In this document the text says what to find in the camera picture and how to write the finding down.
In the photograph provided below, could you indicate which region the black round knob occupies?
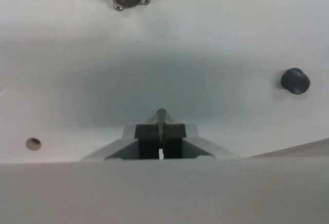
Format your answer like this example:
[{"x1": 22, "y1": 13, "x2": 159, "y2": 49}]
[{"x1": 280, "y1": 67, "x2": 311, "y2": 97}]

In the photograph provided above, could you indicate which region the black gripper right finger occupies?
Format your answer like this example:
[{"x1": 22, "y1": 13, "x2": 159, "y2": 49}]
[{"x1": 161, "y1": 122, "x2": 240, "y2": 159}]

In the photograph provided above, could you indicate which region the white task board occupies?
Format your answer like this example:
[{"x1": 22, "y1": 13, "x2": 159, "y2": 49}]
[{"x1": 0, "y1": 0, "x2": 329, "y2": 163}]

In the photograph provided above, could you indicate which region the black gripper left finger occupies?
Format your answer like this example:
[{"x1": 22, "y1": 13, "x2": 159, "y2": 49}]
[{"x1": 79, "y1": 123, "x2": 160, "y2": 161}]

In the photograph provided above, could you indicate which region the thin metal round peg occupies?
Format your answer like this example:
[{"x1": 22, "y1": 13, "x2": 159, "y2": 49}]
[{"x1": 156, "y1": 107, "x2": 168, "y2": 157}]

